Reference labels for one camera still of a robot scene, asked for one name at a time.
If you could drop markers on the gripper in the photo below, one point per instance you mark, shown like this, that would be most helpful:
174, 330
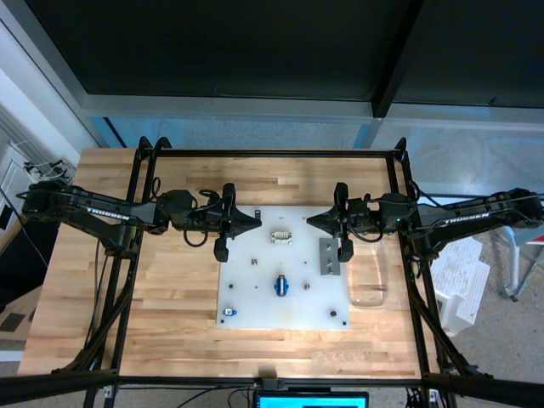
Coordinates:
227, 195
342, 195

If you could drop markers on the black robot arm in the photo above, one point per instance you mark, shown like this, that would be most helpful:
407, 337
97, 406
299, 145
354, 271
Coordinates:
106, 212
459, 221

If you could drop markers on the beige connector housing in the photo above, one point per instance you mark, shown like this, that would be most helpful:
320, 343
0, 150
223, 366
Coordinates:
281, 238

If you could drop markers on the grey metal peg block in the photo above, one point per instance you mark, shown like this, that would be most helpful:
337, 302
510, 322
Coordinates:
324, 273

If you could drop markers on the black block with silver pin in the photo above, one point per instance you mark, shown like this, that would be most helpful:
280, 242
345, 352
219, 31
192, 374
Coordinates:
281, 285

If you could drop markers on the clear plastic tub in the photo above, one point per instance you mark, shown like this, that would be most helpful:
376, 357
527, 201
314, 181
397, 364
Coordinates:
380, 272

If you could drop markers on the white task board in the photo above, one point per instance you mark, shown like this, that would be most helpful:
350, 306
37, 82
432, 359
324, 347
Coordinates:
255, 306

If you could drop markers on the blue laptop screen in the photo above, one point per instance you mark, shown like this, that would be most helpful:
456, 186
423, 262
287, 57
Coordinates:
310, 401

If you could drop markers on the grey metal stand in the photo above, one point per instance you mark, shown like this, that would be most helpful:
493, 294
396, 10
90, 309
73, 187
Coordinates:
514, 263

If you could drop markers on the red and white panel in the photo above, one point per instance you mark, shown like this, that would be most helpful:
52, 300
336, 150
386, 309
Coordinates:
537, 243

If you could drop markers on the cardboard box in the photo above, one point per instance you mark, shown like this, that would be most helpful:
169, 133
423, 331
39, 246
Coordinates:
25, 297

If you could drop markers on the white cabinet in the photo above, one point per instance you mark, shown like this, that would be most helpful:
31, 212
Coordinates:
13, 178

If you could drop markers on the blue round clamp mount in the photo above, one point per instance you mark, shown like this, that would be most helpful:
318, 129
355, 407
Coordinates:
275, 289

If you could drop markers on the black aluminium frame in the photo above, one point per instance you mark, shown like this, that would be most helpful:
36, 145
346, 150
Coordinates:
272, 151

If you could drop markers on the blue square socket mount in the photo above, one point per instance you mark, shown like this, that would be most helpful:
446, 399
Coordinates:
223, 313

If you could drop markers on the black table-level camera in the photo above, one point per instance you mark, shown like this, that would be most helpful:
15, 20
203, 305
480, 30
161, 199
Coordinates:
272, 384

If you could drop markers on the white corner bracket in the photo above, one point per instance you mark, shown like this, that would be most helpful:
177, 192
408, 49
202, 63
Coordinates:
433, 396
107, 392

